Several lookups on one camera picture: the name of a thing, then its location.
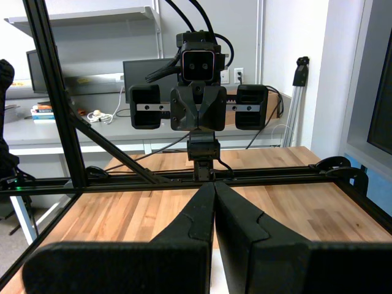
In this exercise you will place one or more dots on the white wall outlet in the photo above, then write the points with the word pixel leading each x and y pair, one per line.
pixel 225 76
pixel 239 75

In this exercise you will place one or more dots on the black Trossen left arm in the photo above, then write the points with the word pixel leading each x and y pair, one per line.
pixel 203 150

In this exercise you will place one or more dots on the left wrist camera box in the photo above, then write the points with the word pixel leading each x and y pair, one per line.
pixel 197 65

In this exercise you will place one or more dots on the grey wall shelf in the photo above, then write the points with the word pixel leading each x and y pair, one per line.
pixel 92 15

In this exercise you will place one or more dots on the brown cardboard box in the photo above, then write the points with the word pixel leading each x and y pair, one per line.
pixel 274 105

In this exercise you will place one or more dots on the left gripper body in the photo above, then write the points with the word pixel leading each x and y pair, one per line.
pixel 145 95

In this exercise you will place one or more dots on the aluminium stand with black head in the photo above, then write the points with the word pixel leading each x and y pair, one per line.
pixel 301 72

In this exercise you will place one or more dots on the stack of books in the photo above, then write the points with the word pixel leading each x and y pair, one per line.
pixel 43 116

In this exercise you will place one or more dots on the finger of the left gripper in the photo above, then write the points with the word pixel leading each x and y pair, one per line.
pixel 183 116
pixel 214 116

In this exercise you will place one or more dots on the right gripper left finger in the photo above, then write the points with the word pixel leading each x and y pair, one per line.
pixel 122 269

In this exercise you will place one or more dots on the black computer monitor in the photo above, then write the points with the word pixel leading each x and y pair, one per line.
pixel 134 72
pixel 35 73

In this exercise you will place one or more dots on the black aluminium frame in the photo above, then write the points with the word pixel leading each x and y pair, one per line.
pixel 275 173

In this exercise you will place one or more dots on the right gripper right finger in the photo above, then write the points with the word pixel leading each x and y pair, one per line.
pixel 306 269

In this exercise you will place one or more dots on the grey desk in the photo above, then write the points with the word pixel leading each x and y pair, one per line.
pixel 61 131

